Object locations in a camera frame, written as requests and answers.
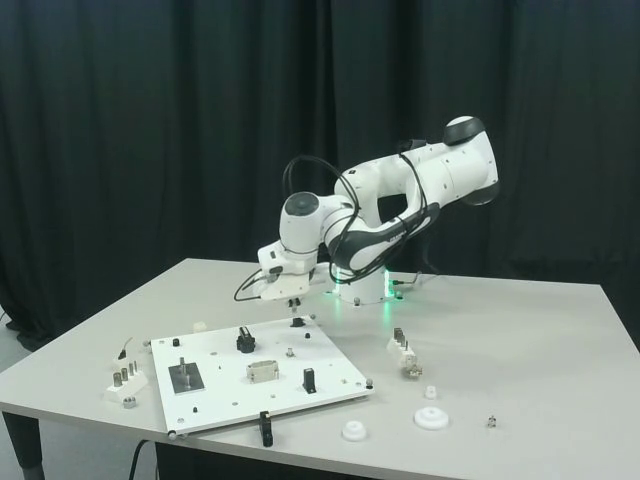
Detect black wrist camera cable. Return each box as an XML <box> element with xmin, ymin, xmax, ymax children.
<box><xmin>233</xmin><ymin>268</ymin><xmax>274</xmax><ymax>302</ymax></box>

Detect black curtain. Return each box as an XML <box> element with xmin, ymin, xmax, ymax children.
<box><xmin>0</xmin><ymin>0</ymin><xmax>640</xmax><ymax>334</ymax></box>

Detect black table leg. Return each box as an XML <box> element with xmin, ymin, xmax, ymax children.
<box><xmin>1</xmin><ymin>410</ymin><xmax>43</xmax><ymax>480</ymax></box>

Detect black floor cable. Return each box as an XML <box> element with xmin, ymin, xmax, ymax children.
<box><xmin>130</xmin><ymin>438</ymin><xmax>152</xmax><ymax>480</ymax></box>

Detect white round peg holder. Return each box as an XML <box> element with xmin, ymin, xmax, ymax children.
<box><xmin>103</xmin><ymin>370</ymin><xmax>150</xmax><ymax>404</ymax></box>

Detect black box under table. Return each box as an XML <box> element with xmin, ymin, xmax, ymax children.
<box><xmin>154</xmin><ymin>442</ymin><xmax>281</xmax><ymax>480</ymax></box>

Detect black long arm cable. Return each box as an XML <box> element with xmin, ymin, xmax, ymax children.
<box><xmin>397</xmin><ymin>138</ymin><xmax>444</xmax><ymax>276</ymax></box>

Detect white medium gear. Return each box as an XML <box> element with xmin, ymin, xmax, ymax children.
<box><xmin>340</xmin><ymin>421</ymin><xmax>369</xmax><ymax>443</ymax></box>

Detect white large gear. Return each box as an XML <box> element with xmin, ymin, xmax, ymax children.
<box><xmin>413</xmin><ymin>406</ymin><xmax>449</xmax><ymax>429</ymax></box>

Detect white task board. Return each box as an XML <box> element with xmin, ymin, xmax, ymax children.
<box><xmin>148</xmin><ymin>313</ymin><xmax>377</xmax><ymax>440</ymax></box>

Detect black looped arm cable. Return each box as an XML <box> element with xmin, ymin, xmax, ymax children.
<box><xmin>282</xmin><ymin>156</ymin><xmax>364</xmax><ymax>281</ymax></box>

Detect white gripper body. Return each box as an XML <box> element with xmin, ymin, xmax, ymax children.
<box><xmin>259</xmin><ymin>273</ymin><xmax>327</xmax><ymax>303</ymax></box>

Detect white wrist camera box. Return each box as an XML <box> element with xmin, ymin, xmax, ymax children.
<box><xmin>257</xmin><ymin>243</ymin><xmax>288</xmax><ymax>274</ymax></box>

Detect white square peg holder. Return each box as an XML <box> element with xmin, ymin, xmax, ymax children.
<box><xmin>387</xmin><ymin>335</ymin><xmax>419</xmax><ymax>374</ymax></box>

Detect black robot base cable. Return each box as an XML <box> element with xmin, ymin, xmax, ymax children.
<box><xmin>392</xmin><ymin>269</ymin><xmax>436</xmax><ymax>292</ymax></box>

